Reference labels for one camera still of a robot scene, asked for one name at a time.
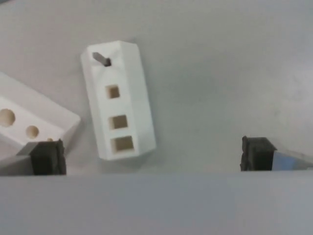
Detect white holder with square holes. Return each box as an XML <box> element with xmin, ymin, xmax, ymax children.
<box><xmin>80</xmin><ymin>40</ymin><xmax>157</xmax><ymax>161</ymax></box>

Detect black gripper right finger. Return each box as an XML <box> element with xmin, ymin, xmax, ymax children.
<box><xmin>240</xmin><ymin>136</ymin><xmax>313</xmax><ymax>172</ymax></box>

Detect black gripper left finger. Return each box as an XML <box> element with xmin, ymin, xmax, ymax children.
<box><xmin>0</xmin><ymin>138</ymin><xmax>67</xmax><ymax>176</ymax></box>

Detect small metal square peg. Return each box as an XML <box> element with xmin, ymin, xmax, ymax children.
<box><xmin>92</xmin><ymin>52</ymin><xmax>112</xmax><ymax>68</ymax></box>

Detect white holder with round holes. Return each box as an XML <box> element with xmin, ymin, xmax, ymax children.
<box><xmin>0</xmin><ymin>71</ymin><xmax>82</xmax><ymax>159</ymax></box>

